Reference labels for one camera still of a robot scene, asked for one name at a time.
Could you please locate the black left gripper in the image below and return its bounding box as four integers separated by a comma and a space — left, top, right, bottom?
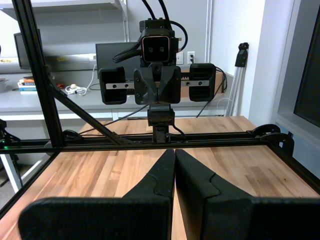
98, 62, 217, 106

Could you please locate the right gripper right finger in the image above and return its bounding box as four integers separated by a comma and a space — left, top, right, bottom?
174, 148, 320, 240

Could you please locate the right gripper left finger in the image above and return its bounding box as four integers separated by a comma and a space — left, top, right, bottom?
18, 148, 176, 240

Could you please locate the brown cardboard box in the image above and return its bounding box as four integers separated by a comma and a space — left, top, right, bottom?
179, 69, 226, 99

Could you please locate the black computer monitor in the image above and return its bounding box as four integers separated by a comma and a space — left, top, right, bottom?
13, 29, 42, 71
95, 41, 142, 76

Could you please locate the white shelf upright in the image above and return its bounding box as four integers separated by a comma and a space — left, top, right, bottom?
119, 0, 131, 43

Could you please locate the black and silver tripod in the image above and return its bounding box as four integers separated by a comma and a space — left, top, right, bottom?
225, 41, 251, 118

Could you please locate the white desk leg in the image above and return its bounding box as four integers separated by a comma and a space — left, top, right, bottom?
0, 152, 25, 194

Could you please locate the grey desk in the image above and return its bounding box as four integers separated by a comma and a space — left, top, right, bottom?
0, 83, 235, 131

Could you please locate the stack of books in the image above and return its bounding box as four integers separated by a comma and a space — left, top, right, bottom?
16, 78, 38, 96

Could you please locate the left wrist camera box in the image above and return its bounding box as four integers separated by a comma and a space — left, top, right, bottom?
139, 18, 176, 67

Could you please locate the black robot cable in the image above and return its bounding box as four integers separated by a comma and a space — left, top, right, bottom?
169, 20, 189, 53
141, 0, 157, 21
112, 41, 142, 65
158, 0, 174, 26

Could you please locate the black frame rail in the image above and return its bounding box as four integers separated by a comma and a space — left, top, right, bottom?
269, 142, 320, 199
0, 150, 62, 218
0, 131, 276, 154

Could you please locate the black diagonal frame brace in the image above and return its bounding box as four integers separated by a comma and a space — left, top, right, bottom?
49, 86, 134, 146

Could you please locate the white coiled cable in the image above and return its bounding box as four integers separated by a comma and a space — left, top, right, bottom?
64, 83, 89, 97

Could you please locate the grey wall shelf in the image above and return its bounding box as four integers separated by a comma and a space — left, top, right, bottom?
41, 54, 98, 74

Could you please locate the white wall shelf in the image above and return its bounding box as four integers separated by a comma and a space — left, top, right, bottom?
0, 0, 129, 15

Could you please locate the black frame post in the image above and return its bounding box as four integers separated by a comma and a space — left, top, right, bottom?
12, 0, 64, 150

